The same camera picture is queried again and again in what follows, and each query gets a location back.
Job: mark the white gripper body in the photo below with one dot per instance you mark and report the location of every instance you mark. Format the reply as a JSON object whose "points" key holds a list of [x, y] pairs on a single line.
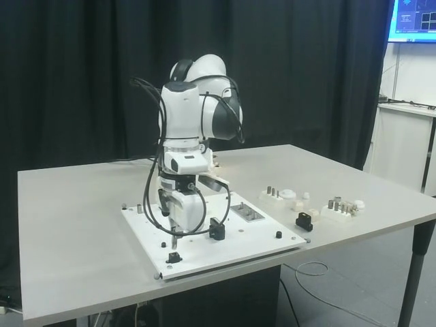
{"points": [[190, 211]]}

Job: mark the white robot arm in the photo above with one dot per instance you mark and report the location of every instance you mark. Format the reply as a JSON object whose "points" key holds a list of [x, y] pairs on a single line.
{"points": [[180, 119]]}

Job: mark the white task board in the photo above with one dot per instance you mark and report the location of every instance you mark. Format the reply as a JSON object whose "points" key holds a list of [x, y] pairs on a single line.
{"points": [[238, 245]]}

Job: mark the black box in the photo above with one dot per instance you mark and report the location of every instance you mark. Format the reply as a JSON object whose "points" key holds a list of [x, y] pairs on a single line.
{"points": [[218, 299]]}

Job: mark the metal peg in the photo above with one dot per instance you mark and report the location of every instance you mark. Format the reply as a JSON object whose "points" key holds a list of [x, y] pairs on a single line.
{"points": [[269, 191], [330, 206]]}

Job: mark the white peg holder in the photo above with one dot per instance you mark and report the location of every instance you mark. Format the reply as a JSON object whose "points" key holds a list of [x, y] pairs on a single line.
{"points": [[272, 201], [337, 216]]}

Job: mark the white large gear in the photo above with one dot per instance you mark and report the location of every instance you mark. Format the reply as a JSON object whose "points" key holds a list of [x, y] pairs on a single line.
{"points": [[288, 194]]}

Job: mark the white cube holder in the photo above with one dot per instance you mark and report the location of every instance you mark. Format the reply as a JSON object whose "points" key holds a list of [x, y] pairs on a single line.
{"points": [[298, 204]]}

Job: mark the black D-SUB plug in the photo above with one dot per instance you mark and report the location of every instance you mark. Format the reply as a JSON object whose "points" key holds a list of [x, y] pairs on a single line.
{"points": [[304, 221]]}

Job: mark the white small gear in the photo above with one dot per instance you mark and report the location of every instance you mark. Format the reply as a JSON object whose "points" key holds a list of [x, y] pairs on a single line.
{"points": [[306, 195]]}

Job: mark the cream cube holder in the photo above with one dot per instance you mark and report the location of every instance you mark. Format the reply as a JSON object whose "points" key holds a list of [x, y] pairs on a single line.
{"points": [[314, 214]]}

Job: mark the white medium gear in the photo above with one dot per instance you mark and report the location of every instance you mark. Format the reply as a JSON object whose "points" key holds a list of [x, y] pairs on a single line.
{"points": [[358, 204]]}

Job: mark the black curtain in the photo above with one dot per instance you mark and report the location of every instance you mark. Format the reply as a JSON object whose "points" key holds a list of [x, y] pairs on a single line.
{"points": [[102, 68]]}

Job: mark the white cabinet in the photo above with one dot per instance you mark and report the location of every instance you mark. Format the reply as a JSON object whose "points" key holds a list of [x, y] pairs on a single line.
{"points": [[398, 146]]}

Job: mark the dark table leg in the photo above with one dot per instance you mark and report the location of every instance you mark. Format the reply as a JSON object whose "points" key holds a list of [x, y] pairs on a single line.
{"points": [[413, 272]]}

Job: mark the blue screen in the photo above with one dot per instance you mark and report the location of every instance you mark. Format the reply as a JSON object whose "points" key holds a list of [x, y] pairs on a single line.
{"points": [[413, 20]]}

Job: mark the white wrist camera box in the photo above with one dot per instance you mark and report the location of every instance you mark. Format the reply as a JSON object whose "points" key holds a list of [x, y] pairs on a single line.
{"points": [[187, 161]]}

